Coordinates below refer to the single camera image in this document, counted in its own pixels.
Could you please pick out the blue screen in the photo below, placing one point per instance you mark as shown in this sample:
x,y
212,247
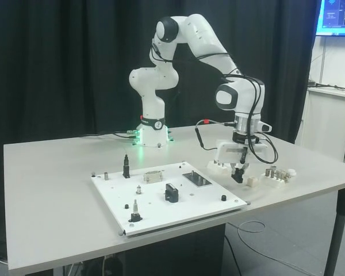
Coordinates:
x,y
337,17

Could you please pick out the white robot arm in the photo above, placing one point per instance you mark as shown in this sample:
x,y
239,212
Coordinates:
x,y
201,37

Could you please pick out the metal BNC plug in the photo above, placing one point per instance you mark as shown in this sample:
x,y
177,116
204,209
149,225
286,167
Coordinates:
x,y
138,190

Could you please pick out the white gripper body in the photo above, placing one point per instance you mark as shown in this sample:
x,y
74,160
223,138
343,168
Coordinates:
x,y
228,156

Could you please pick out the metal square peg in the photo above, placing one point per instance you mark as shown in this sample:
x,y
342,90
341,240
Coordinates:
x,y
279,174

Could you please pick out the metal waterproof plug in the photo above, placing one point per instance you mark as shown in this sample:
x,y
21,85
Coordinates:
x,y
135,208

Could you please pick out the small white holder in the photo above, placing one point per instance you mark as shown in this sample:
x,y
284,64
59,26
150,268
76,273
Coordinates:
x,y
252,183

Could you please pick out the metal round peg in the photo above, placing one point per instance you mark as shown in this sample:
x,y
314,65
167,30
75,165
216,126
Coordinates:
x,y
267,173

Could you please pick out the black curtains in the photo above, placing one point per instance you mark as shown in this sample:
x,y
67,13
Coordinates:
x,y
60,72

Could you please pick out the white medium gear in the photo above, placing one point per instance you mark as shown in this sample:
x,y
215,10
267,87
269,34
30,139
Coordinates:
x,y
291,172

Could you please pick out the black box under table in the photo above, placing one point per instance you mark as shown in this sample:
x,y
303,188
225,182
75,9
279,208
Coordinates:
x,y
175,253

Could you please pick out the white peg holder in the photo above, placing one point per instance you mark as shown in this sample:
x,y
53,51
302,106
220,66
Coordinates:
x,y
217,170
273,182

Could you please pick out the white task board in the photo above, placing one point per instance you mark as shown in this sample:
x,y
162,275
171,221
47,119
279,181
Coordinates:
x,y
161,212

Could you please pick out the black Ethernet plug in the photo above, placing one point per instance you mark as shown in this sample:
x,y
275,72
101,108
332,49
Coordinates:
x,y
171,194

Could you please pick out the black USB plug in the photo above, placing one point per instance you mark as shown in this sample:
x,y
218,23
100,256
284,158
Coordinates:
x,y
126,168

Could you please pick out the metal bolt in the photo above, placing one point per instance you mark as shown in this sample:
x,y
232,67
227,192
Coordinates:
x,y
105,176

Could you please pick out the dark table leg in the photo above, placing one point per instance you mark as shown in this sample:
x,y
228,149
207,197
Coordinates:
x,y
341,230

